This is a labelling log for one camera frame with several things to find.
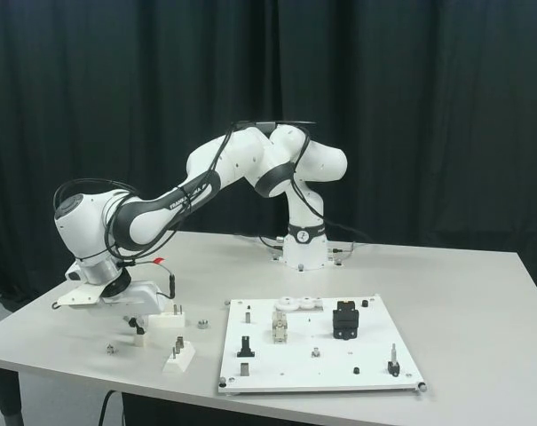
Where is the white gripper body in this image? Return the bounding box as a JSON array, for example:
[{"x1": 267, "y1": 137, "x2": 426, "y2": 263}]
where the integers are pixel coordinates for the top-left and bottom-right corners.
[{"x1": 86, "y1": 280, "x2": 169, "y2": 318}]

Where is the small white plug holder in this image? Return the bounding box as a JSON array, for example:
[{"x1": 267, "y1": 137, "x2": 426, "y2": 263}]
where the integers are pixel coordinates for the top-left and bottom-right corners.
[{"x1": 133, "y1": 327, "x2": 154, "y2": 349}]

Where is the large white peg holder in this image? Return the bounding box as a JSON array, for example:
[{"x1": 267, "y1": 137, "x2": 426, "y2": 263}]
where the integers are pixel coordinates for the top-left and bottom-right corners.
[{"x1": 149, "y1": 310, "x2": 186, "y2": 343}]

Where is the black rod with red tag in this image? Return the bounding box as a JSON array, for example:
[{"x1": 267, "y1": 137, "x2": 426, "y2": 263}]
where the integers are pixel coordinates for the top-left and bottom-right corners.
[{"x1": 154, "y1": 256, "x2": 178, "y2": 304}]

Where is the sloped white peg holder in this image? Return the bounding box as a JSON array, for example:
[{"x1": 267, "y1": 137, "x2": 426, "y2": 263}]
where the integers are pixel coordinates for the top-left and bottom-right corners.
[{"x1": 162, "y1": 343, "x2": 198, "y2": 375}]

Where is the flat white mounting plate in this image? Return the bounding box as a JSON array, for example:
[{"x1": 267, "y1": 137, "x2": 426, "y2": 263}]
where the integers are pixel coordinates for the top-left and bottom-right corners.
[{"x1": 55, "y1": 285, "x2": 106, "y2": 309}]

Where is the dark table leg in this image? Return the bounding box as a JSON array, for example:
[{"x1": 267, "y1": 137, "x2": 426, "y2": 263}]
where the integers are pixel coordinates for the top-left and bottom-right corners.
[{"x1": 0, "y1": 364, "x2": 21, "y2": 426}]

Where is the white task board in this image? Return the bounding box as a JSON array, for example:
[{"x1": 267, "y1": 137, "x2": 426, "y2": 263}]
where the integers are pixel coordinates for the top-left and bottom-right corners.
[{"x1": 217, "y1": 296, "x2": 428, "y2": 395}]

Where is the black D-SUB plug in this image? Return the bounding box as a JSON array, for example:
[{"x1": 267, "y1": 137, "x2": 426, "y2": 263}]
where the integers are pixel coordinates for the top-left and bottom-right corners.
[{"x1": 331, "y1": 300, "x2": 360, "y2": 341}]

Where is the black curtain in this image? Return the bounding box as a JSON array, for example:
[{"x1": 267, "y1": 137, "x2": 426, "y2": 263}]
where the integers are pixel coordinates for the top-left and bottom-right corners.
[{"x1": 0, "y1": 0, "x2": 537, "y2": 294}]

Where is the metal waterproof plug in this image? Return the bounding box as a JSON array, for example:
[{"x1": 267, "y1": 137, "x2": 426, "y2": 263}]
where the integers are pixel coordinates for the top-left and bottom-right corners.
[{"x1": 386, "y1": 343, "x2": 401, "y2": 374}]

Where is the black cable under table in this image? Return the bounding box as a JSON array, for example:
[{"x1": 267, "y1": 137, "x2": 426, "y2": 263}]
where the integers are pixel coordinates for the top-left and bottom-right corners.
[{"x1": 99, "y1": 389, "x2": 123, "y2": 426}]

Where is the black base cable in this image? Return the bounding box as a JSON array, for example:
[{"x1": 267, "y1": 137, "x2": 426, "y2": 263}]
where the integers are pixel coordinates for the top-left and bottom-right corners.
[{"x1": 323, "y1": 220, "x2": 378, "y2": 259}]

